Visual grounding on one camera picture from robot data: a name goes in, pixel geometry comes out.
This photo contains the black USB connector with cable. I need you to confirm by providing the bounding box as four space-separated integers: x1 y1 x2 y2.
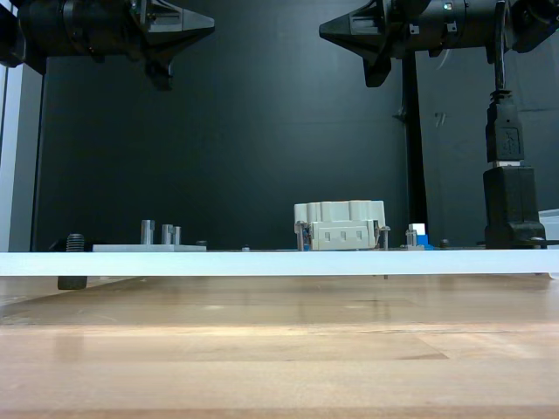
486 0 524 169

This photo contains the beige multi-pin connector housing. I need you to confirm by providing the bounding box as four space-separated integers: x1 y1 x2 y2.
293 199 393 252

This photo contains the black USB socket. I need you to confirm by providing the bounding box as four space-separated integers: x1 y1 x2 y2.
475 165 559 251

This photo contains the grey metal plate with pegs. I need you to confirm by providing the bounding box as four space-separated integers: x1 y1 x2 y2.
92 219 207 253

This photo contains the white task board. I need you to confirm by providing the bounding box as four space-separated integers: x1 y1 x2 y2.
0 246 559 278

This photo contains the clear plastic tub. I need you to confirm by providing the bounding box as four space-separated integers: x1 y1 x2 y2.
538 208 559 242

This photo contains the black vertical post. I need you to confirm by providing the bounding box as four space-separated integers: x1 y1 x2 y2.
392 50 428 245

